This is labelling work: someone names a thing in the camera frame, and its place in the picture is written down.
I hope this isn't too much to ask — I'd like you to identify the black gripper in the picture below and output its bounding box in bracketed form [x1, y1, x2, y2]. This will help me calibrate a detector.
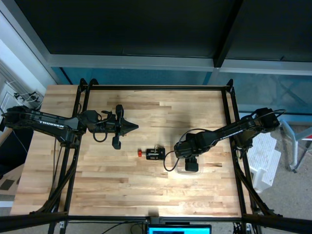
[185, 156, 200, 172]
[97, 104, 139, 150]

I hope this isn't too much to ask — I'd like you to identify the clear plastic tub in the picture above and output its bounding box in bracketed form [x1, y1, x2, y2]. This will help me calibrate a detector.
[174, 156, 204, 176]

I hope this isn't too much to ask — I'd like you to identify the black clamp with red knob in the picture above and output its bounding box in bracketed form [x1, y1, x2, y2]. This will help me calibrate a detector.
[137, 145, 166, 161]

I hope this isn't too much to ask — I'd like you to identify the blue lit laptop screen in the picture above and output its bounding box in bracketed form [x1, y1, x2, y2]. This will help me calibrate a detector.
[147, 224, 212, 234]

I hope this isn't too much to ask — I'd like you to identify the white stepped plastic stool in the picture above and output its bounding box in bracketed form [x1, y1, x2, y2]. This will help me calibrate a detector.
[246, 136, 281, 194]

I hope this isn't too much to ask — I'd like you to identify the grey metal stand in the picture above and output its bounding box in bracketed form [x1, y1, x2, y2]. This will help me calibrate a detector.
[279, 119, 312, 174]

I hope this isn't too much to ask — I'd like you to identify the flat cardboard box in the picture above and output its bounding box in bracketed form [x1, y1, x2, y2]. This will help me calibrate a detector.
[0, 163, 25, 195]

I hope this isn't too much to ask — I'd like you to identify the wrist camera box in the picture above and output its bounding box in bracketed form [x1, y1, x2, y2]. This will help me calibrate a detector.
[174, 142, 187, 158]

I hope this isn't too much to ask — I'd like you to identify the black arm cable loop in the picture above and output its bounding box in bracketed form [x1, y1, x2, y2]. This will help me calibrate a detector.
[163, 148, 182, 172]

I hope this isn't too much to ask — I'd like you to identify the sleeved arm cable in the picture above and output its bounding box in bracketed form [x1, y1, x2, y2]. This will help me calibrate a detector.
[92, 128, 109, 143]

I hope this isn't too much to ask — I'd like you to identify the small black camera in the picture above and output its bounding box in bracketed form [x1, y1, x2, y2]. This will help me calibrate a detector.
[145, 215, 163, 225]

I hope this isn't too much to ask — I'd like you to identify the white cable bundle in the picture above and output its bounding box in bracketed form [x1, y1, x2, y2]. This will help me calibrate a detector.
[13, 91, 42, 109]

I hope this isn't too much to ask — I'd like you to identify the black aluminium frame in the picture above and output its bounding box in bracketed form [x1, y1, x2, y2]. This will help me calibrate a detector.
[0, 78, 312, 234]

